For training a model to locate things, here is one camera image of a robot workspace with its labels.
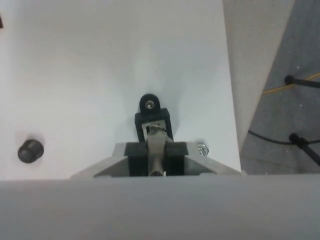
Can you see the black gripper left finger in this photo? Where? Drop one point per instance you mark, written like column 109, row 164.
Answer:
column 136, row 160

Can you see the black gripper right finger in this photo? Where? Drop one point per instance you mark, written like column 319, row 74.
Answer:
column 176, row 160

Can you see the black round knob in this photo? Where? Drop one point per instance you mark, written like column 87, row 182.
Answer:
column 30, row 150

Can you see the white task board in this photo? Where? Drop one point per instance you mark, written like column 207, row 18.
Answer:
column 75, row 62

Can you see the black tripod leg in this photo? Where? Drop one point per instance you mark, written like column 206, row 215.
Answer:
column 300, row 143
column 290, row 79

